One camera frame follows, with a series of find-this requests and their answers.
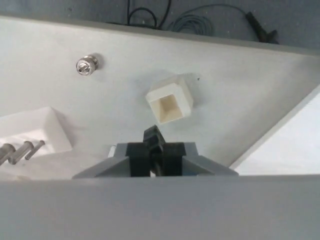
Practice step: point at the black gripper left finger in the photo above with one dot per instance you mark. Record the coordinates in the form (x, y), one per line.
(137, 157)

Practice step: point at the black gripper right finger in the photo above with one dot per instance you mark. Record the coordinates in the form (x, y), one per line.
(175, 157)

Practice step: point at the black USB plug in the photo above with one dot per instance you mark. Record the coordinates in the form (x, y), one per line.
(152, 137)

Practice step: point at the small empty white holder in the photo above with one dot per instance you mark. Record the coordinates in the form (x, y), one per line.
(175, 82)

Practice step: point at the tiny metal round peg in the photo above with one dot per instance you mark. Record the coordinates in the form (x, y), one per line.
(35, 150)

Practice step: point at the metal BNC plug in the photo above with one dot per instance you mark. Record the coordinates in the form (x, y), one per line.
(86, 65)

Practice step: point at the white round peg holder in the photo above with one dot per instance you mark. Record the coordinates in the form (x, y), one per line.
(37, 122)

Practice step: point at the white task board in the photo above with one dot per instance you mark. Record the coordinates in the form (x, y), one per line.
(287, 150)

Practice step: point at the small metal round peg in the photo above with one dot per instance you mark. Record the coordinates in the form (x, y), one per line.
(23, 148)

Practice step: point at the medium metal round peg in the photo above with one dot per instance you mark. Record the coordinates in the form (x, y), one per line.
(6, 155)

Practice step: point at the black probe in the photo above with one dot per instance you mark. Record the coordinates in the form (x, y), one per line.
(262, 27)

